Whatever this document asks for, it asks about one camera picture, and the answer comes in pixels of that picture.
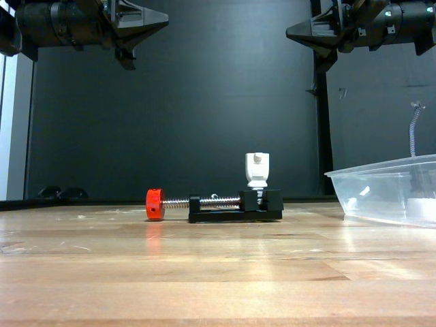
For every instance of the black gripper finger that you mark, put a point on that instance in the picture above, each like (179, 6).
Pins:
(325, 44)
(136, 17)
(323, 25)
(133, 37)

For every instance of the white receptacle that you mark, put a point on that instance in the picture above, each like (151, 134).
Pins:
(257, 173)

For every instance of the clear plastic tub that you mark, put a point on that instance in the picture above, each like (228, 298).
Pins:
(374, 190)

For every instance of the black clamp with red knob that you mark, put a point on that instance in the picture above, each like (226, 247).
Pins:
(231, 214)

